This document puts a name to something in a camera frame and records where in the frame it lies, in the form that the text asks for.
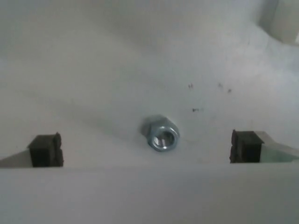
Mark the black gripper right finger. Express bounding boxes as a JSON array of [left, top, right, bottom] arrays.
[[229, 129, 299, 164]]

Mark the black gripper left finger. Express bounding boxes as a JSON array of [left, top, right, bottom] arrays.
[[0, 132, 64, 168]]

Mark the metal hex bolt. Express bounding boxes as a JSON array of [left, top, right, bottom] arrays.
[[141, 114, 180, 153]]

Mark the white task board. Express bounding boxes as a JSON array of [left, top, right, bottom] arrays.
[[258, 0, 299, 45]]

